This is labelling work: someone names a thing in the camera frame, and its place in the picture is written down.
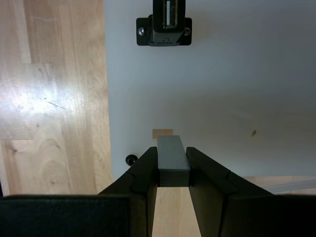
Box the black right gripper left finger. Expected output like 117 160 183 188
98 147 158 237

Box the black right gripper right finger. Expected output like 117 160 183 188
186 147 275 237

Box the grey 16mm bar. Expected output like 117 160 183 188
157 135 191 188

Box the black board screw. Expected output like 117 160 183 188
125 154 138 166

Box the white task board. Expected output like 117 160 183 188
103 0 316 196

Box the black connector socket housing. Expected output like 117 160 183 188
136 0 193 47

